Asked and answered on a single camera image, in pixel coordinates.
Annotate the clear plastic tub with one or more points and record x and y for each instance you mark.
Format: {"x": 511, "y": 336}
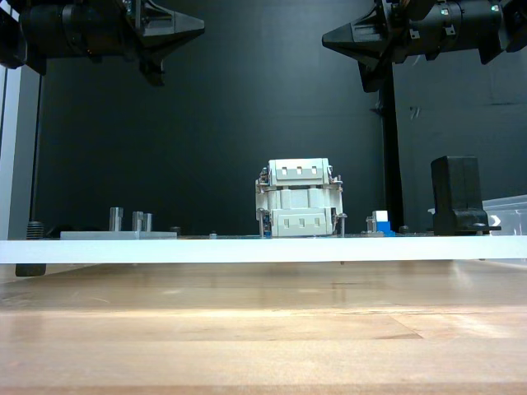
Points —
{"x": 510, "y": 218}

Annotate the grey metal plate with posts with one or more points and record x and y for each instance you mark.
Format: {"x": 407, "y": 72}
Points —
{"x": 119, "y": 235}

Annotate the black board foot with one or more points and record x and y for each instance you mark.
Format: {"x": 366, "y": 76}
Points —
{"x": 29, "y": 270}

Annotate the grey ten-pin connector insert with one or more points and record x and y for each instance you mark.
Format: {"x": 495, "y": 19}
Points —
{"x": 298, "y": 173}

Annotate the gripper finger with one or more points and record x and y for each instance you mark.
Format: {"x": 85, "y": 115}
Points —
{"x": 366, "y": 52}
{"x": 164, "y": 39}
{"x": 160, "y": 22}
{"x": 362, "y": 31}

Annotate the grey connector base socket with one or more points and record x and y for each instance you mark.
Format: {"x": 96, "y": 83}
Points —
{"x": 300, "y": 222}

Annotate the black plastic bracket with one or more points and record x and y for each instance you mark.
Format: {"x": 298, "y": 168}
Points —
{"x": 455, "y": 189}

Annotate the white task board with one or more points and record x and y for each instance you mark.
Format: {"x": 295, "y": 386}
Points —
{"x": 263, "y": 251}

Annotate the black board screw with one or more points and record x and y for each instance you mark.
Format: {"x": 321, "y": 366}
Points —
{"x": 405, "y": 229}
{"x": 35, "y": 230}

